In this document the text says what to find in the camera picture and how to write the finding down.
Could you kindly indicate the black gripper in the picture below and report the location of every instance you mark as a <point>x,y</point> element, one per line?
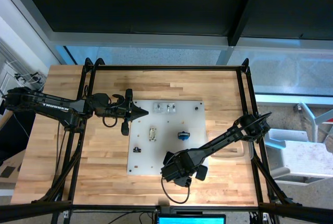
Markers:
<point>179,168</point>
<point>127,112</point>

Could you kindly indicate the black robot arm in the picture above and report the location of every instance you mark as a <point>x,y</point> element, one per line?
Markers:
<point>229,136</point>
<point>57,106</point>

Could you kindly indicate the beige connector housing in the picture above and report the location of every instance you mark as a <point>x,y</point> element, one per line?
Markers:
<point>153,134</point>

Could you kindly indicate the white board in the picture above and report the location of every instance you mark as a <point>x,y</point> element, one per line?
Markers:
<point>151,153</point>

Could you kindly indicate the blue and black connector socket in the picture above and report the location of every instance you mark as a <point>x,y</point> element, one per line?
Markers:
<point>183,136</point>

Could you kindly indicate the black clamp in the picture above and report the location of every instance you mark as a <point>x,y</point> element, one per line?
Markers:
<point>136,149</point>

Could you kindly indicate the screen with blue edge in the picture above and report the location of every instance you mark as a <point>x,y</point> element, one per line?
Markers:
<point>190,220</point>

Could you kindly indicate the clear plastic tub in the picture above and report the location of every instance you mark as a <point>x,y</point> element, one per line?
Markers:
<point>234,153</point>

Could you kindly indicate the white plastic step stool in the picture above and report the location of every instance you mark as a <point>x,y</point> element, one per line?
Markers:
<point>304,156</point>

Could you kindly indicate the brown cardboard box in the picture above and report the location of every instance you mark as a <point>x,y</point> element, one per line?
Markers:
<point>13,166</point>

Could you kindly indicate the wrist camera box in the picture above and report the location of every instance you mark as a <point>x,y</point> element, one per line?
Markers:
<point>183,181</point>

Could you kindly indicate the black table camera box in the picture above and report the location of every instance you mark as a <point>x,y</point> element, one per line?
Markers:
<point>164,209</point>

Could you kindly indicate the black metal frame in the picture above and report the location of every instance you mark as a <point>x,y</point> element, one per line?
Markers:
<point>166,68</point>

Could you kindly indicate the grey metal chair frame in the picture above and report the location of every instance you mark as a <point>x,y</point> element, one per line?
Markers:
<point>312,119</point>

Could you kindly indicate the black wall pillar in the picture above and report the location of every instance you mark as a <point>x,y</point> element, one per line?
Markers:
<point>242,13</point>

